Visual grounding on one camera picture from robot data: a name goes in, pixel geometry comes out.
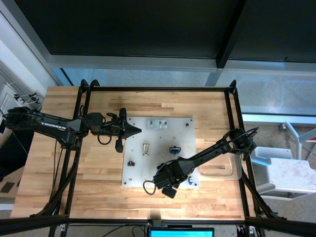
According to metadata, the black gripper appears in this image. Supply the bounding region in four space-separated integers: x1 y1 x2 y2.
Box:
153 169 189 199
102 108 143 154

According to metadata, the white board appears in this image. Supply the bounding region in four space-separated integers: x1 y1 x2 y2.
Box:
121 116 199 189

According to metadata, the clear plastic tub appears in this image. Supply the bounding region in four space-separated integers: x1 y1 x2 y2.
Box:
198 148 242 181

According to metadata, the blue screen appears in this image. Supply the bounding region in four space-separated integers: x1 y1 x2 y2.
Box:
148 227 215 237

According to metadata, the white step stool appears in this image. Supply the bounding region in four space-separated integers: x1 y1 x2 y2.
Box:
251 145 316 201

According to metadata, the black case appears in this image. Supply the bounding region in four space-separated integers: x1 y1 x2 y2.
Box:
0 128 34 183

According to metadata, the cardboard sheet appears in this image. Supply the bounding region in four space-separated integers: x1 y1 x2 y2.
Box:
0 166 25 198

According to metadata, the grey metal stand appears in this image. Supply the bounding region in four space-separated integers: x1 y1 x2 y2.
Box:
278 120 316 161

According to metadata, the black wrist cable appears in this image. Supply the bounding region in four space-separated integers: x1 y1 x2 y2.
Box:
143 179 159 197
97 132 112 146

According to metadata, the black frame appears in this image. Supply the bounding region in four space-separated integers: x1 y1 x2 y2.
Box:
0 79 316 237

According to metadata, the black wall column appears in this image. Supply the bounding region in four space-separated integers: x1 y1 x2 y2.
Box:
216 0 247 69

